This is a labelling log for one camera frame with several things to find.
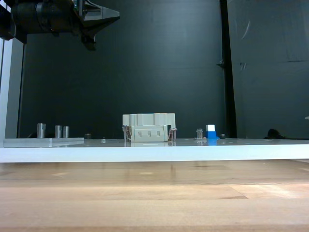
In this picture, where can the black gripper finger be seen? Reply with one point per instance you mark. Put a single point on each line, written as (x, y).
(96, 14)

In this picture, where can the black upright strip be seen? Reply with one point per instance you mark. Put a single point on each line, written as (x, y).
(228, 96)

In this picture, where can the blue and white connector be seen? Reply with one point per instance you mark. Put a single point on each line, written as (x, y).
(212, 135)

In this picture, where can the white upright panel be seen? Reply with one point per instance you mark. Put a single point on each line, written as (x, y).
(6, 96)

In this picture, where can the black board screw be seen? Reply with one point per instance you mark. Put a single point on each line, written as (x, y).
(222, 136)
(88, 136)

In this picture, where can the beige connector base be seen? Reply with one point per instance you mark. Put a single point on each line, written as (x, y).
(149, 133)

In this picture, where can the silver metal standoff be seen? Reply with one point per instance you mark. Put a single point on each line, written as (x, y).
(199, 134)

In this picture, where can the black frame corner bracket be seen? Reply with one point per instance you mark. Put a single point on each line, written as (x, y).
(275, 134)

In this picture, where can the notched silver metal post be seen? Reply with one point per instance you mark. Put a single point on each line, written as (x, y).
(41, 130)

